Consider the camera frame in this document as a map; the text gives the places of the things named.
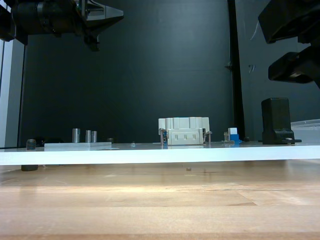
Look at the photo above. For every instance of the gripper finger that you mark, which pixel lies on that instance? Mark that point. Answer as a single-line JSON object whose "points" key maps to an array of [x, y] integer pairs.
{"points": [[105, 25], [110, 13]]}

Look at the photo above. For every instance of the medium steel bar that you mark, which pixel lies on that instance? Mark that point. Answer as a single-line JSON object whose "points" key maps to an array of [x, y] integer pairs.
{"points": [[88, 136]]}

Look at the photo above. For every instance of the thick steel bar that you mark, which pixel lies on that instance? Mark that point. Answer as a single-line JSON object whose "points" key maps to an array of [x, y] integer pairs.
{"points": [[76, 135]]}

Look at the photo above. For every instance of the thin steel bar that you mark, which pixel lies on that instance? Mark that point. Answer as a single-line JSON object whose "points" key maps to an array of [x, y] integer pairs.
{"points": [[94, 136]]}

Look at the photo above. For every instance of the white taskboard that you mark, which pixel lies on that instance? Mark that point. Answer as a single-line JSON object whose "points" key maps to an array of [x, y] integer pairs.
{"points": [[160, 155]]}

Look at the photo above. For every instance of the black plastic connector block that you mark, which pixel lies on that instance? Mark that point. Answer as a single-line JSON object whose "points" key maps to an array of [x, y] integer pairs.
{"points": [[275, 117]]}

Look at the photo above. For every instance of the black board screw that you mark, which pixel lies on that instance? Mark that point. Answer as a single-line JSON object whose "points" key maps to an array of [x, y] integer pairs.
{"points": [[110, 140], [247, 139]]}

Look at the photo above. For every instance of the tiny grey stud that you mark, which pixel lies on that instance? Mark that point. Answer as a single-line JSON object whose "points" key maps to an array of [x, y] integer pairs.
{"points": [[133, 144]]}

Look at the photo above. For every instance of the silver connector screw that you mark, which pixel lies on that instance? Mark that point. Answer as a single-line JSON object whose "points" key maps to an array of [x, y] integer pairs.
{"points": [[162, 129], [209, 132]]}

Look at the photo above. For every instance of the clear plastic tub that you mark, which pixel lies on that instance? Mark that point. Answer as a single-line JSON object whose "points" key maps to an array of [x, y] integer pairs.
{"points": [[310, 130]]}

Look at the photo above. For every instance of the knurled board screw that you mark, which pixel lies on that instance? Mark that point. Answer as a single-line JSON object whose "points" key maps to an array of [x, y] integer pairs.
{"points": [[31, 144]]}

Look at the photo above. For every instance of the small blue white socket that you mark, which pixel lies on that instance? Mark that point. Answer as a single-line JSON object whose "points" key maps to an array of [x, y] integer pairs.
{"points": [[234, 138]]}

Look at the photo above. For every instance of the small silver screw terminal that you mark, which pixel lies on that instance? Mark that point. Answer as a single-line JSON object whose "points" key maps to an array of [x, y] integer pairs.
{"points": [[226, 137]]}

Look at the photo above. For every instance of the beige connector housing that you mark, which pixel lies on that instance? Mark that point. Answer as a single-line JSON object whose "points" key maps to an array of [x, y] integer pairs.
{"points": [[185, 136]]}

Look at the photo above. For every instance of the black board foot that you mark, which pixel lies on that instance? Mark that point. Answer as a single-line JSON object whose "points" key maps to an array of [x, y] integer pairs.
{"points": [[29, 168]]}

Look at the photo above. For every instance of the black wall post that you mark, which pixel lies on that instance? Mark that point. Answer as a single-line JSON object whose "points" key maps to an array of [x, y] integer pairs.
{"points": [[235, 75]]}

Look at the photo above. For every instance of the blue clamp mount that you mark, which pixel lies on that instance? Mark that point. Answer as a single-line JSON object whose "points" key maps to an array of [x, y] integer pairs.
{"points": [[165, 137]]}

